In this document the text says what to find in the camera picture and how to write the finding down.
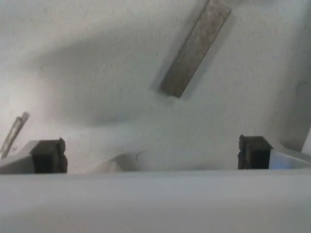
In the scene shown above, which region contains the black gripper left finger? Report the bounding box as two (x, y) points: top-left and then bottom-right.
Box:
(0, 137), (68, 175)

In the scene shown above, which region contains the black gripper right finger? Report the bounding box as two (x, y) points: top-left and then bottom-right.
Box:
(238, 134), (311, 170)

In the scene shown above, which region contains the thin metal peg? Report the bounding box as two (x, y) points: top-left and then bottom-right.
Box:
(0, 112), (30, 159)

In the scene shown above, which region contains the metal square peg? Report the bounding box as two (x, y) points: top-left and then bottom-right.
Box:
(159, 0), (232, 99)

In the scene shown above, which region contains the white task board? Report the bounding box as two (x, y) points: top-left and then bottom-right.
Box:
(0, 0), (311, 174)

